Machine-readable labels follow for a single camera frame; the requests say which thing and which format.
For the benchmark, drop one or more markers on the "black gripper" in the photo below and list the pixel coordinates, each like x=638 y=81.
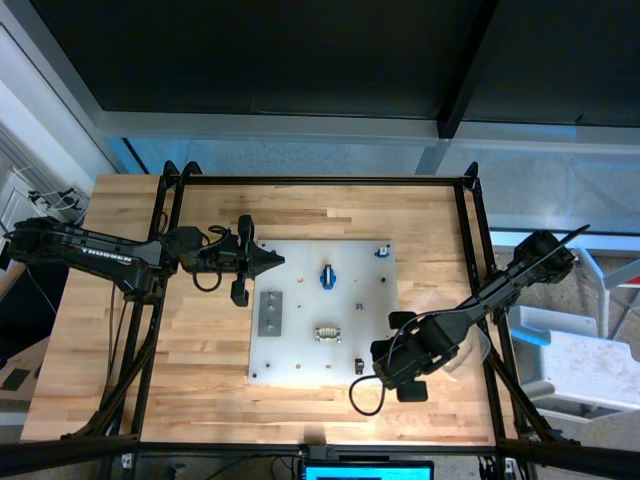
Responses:
x=240 y=257
x=387 y=365

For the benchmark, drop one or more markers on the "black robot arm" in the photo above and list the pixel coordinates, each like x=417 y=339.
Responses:
x=110 y=255
x=495 y=287

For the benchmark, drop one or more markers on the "grey metal bar plate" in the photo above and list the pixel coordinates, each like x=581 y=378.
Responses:
x=262 y=315

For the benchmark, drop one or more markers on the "white taskboard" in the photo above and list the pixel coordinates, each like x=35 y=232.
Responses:
x=310 y=310

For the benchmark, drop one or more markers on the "clear plastic container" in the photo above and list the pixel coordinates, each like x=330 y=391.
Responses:
x=462 y=362

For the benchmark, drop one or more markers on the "black socket housing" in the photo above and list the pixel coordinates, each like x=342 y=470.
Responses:
x=359 y=366

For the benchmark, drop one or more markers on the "silver round rod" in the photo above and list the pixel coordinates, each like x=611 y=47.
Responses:
x=328 y=274

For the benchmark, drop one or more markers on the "blue rod clamp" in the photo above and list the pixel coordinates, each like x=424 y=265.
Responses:
x=328 y=287

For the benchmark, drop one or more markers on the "beige connector housing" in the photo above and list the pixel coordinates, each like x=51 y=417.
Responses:
x=328 y=334

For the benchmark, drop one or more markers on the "screen with blue edge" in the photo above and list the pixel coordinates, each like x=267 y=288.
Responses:
x=365 y=472

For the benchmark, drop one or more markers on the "small blue holder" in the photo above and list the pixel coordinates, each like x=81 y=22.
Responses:
x=382 y=255

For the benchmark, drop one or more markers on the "white step stool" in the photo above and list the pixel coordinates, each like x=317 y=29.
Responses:
x=590 y=365

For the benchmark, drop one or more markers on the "white metal chair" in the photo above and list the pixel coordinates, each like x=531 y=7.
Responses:
x=600 y=280

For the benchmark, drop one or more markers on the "brown cardboard box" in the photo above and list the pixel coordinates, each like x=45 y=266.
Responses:
x=30 y=355

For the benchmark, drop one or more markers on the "black table frame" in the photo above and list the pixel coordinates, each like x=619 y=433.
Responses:
x=325 y=180

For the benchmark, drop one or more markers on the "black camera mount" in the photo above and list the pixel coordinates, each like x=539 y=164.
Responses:
x=318 y=451

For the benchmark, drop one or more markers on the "aluminium partition frame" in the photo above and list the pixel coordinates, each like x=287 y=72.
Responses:
x=250 y=127

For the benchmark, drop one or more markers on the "black partition post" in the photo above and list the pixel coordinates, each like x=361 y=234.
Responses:
x=465 y=75

